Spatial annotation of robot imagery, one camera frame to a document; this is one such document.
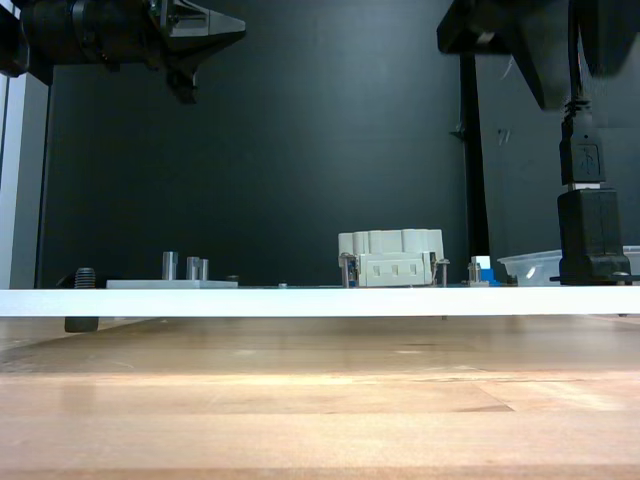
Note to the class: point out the grey metal plate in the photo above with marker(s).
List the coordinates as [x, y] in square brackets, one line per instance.
[150, 284]

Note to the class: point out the clear plastic tub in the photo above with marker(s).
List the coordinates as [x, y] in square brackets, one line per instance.
[530, 265]

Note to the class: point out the black wall post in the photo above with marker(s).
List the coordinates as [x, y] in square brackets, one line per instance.
[474, 175]

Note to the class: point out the black board screw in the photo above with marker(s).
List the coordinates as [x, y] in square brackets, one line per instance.
[85, 277]

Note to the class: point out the black USB socket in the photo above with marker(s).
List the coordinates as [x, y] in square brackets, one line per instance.
[590, 235]

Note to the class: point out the small white and blue connector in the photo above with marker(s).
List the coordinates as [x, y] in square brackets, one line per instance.
[487, 277]

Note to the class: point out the beige connector housing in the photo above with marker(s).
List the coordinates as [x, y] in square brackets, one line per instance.
[395, 270]

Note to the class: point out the metal post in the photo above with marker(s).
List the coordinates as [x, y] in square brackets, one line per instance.
[170, 267]
[204, 270]
[192, 270]

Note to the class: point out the white task board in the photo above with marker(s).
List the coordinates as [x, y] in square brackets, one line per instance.
[300, 302]

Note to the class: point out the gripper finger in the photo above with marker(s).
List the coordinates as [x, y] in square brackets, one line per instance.
[210, 27]
[547, 50]
[612, 35]

